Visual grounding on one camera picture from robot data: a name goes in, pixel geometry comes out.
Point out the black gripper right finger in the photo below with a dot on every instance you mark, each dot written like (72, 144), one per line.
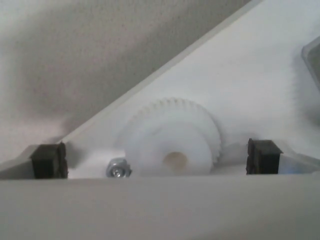
(262, 160)

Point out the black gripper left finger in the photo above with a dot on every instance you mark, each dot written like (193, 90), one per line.
(47, 162)

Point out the white medium gear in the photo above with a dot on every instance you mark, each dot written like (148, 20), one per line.
(172, 140)

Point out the metal screw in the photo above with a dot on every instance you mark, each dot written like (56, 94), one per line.
(117, 168)

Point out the white task board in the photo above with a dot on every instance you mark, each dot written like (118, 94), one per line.
(225, 75)

